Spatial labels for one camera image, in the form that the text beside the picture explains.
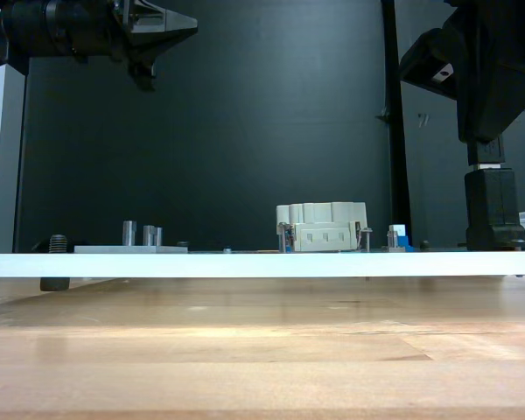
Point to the black USB socket housing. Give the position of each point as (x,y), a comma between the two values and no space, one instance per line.
(490,201)

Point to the beige multi-pin connector housing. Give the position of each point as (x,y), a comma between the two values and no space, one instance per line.
(324,219)

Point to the white task board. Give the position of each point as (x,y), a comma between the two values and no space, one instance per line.
(262,264)

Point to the blue connector mount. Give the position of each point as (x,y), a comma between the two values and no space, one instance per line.
(290,247)

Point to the grey metal plate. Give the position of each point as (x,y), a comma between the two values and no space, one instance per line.
(114,249)

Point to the black vertical pillar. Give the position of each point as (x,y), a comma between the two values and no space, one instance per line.
(398,153)

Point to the silver metal peg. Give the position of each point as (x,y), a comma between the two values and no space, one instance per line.
(159,237)
(130,234)
(149,236)

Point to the black knurled bolt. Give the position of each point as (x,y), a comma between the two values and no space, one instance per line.
(58,244)

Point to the black USB plug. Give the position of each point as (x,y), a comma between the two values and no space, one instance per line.
(485,151)

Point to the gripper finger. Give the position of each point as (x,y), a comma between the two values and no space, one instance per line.
(507,65)
(157,44)
(179,22)
(469,87)

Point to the small blue white connector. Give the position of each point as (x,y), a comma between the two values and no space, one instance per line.
(404,242)

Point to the silver mounting screw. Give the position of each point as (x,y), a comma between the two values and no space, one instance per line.
(366,238)

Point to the small silver metal post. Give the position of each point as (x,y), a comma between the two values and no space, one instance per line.
(392,240)

